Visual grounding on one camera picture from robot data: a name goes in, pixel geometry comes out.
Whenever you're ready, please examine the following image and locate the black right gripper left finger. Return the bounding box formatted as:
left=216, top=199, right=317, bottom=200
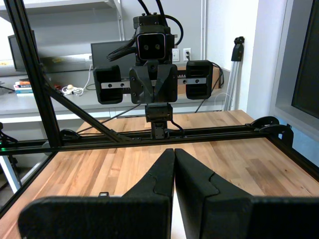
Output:
left=17, top=148, right=175, bottom=239

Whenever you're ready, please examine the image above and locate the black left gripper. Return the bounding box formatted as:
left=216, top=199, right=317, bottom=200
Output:
left=93, top=60, right=214, bottom=105

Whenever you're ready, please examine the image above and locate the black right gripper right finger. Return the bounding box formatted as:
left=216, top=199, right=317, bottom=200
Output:
left=174, top=148, right=319, bottom=239

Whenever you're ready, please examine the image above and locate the black monitor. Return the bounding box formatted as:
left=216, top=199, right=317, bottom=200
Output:
left=90, top=40, right=137, bottom=72
left=7, top=29, right=38, bottom=73

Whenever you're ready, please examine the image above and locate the silver stand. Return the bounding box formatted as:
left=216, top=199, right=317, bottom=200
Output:
left=224, top=36, right=246, bottom=112

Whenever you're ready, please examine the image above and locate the white shelf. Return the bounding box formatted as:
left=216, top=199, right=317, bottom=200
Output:
left=0, top=0, right=125, bottom=42

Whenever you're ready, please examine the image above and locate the stack of books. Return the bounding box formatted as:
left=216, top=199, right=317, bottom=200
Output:
left=13, top=79, right=34, bottom=96

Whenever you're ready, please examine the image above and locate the grey desk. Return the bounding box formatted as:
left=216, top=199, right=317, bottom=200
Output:
left=0, top=64, right=232, bottom=118

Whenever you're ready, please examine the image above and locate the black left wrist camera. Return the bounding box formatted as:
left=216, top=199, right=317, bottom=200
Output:
left=136, top=26, right=173, bottom=62

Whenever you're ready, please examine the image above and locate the black braided cable bundle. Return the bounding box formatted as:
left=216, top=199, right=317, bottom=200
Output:
left=107, top=39, right=138, bottom=63

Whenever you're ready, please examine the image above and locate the white coiled cable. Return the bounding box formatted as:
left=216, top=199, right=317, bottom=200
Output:
left=61, top=84, right=85, bottom=97

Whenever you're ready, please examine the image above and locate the black aluminium frame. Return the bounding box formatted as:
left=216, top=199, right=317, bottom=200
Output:
left=0, top=0, right=319, bottom=220

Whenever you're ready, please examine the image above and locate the pale window frame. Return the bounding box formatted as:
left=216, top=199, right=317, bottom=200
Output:
left=270, top=0, right=319, bottom=140

